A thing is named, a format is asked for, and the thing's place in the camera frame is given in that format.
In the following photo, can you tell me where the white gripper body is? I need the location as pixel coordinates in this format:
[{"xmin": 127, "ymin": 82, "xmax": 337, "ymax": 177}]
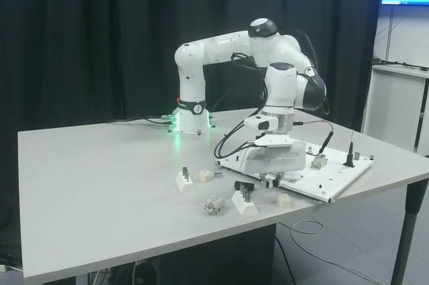
[{"xmin": 240, "ymin": 141, "xmax": 307, "ymax": 182}]

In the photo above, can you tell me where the flat white mounting plate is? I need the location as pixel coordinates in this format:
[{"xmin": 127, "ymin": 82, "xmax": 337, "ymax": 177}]
[{"xmin": 253, "ymin": 132, "xmax": 294, "ymax": 148}]

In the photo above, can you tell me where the black Ethernet plug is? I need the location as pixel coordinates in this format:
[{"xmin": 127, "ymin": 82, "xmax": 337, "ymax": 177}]
[{"xmin": 234, "ymin": 180, "xmax": 255, "ymax": 195}]

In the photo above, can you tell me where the white round peg holder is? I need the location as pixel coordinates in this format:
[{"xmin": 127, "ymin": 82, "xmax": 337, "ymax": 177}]
[{"xmin": 231, "ymin": 194, "xmax": 259, "ymax": 216}]

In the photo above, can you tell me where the white box with dark window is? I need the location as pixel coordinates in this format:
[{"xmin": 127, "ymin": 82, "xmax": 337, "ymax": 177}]
[{"xmin": 243, "ymin": 115, "xmax": 279, "ymax": 131}]

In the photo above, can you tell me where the white task board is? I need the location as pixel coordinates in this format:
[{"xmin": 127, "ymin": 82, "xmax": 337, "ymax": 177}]
[{"xmin": 214, "ymin": 137, "xmax": 375, "ymax": 205}]

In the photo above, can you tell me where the grey waterproof plug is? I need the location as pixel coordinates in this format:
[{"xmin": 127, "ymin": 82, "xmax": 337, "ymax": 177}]
[{"xmin": 203, "ymin": 194, "xmax": 225, "ymax": 214}]

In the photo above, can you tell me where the black USB plug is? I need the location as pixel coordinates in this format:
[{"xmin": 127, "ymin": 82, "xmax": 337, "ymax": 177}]
[{"xmin": 342, "ymin": 129, "xmax": 357, "ymax": 168}]

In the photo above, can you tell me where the white square peg holder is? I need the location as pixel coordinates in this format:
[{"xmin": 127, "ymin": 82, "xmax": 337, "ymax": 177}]
[{"xmin": 174, "ymin": 172, "xmax": 196, "ymax": 193}]

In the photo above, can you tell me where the white cabinet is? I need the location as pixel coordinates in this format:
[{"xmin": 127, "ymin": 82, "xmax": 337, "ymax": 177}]
[{"xmin": 361, "ymin": 63, "xmax": 429, "ymax": 158}]

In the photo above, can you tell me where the dark grey table leg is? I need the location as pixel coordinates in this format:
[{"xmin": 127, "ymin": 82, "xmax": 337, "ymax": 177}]
[{"xmin": 391, "ymin": 180, "xmax": 423, "ymax": 285}]

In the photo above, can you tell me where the black curtain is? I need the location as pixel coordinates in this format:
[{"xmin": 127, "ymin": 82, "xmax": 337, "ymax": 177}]
[{"xmin": 0, "ymin": 0, "xmax": 385, "ymax": 266}]

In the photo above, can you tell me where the silver flange ring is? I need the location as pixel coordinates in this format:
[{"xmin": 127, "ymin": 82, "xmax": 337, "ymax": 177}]
[{"xmin": 274, "ymin": 113, "xmax": 295, "ymax": 135}]

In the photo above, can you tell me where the thin grey floor cable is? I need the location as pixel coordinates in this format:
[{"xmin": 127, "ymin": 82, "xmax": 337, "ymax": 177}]
[{"xmin": 290, "ymin": 220, "xmax": 400, "ymax": 285}]

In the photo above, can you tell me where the thin black rod on wire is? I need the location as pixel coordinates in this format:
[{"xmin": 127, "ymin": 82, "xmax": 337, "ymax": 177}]
[{"xmin": 293, "ymin": 119, "xmax": 334, "ymax": 154}]

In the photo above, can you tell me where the black floor cable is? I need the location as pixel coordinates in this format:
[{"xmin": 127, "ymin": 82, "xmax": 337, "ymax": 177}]
[{"xmin": 274, "ymin": 237, "xmax": 302, "ymax": 285}]

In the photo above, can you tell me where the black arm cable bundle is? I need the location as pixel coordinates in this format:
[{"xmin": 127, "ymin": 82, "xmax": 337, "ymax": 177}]
[{"xmin": 213, "ymin": 32, "xmax": 332, "ymax": 162}]

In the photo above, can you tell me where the black base cable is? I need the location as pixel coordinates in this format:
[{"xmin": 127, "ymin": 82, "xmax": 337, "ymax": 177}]
[{"xmin": 112, "ymin": 115, "xmax": 175, "ymax": 128}]

